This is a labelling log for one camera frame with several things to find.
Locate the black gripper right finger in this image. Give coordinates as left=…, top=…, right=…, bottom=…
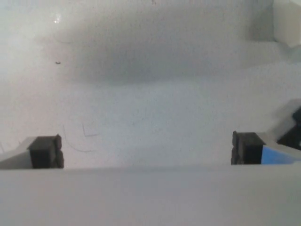
left=231, top=130, right=301, bottom=165

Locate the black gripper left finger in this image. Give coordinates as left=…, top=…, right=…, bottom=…
left=0, top=134, right=64, bottom=170

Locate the black flat plug grey face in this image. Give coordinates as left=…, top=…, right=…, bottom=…
left=270, top=98, right=301, bottom=151

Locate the white long holder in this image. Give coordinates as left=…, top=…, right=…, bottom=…
left=272, top=0, right=301, bottom=48

